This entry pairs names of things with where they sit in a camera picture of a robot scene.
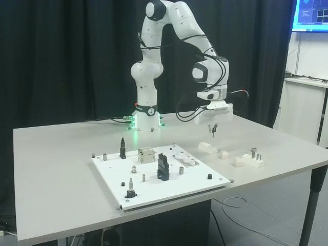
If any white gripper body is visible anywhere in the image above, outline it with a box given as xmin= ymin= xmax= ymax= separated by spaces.
xmin=194 ymin=102 xmax=234 ymax=127

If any white peg holder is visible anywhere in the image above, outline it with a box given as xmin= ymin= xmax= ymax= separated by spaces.
xmin=241 ymin=153 xmax=265 ymax=169

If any flat white mounting plate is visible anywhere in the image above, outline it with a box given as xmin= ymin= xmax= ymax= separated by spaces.
xmin=206 ymin=99 xmax=228 ymax=111

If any long white holder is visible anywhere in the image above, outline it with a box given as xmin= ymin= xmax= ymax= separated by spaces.
xmin=197 ymin=141 xmax=218 ymax=155

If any beige connector block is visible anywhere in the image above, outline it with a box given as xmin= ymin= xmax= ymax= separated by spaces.
xmin=138 ymin=147 xmax=157 ymax=163

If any white task board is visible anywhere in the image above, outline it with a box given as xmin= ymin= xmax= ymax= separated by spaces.
xmin=91 ymin=143 xmax=234 ymax=212

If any white cabinet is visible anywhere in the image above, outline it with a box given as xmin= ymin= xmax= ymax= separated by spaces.
xmin=273 ymin=76 xmax=328 ymax=149

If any tall black plug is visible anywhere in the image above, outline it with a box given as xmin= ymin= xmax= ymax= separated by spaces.
xmin=119 ymin=137 xmax=128 ymax=160

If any metal waterproof plug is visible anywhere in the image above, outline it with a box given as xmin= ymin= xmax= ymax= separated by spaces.
xmin=124 ymin=177 xmax=137 ymax=199

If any black table leg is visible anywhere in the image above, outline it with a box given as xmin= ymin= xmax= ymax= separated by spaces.
xmin=299 ymin=168 xmax=323 ymax=246

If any blue screen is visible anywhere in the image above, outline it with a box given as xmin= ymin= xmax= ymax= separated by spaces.
xmin=291 ymin=0 xmax=328 ymax=33

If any black curtain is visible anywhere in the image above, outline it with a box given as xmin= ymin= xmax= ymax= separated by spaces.
xmin=0 ymin=0 xmax=299 ymax=231

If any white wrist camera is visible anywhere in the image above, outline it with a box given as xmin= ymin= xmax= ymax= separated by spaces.
xmin=196 ymin=90 xmax=219 ymax=101

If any black camera cable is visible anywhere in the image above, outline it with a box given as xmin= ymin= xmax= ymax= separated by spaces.
xmin=175 ymin=95 xmax=207 ymax=122

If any grey floor cable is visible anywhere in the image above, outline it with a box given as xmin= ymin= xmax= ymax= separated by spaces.
xmin=217 ymin=196 xmax=328 ymax=246

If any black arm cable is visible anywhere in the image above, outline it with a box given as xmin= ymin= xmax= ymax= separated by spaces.
xmin=137 ymin=32 xmax=230 ymax=87

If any black base cable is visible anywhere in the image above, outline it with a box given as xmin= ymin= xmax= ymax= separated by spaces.
xmin=86 ymin=116 xmax=134 ymax=124

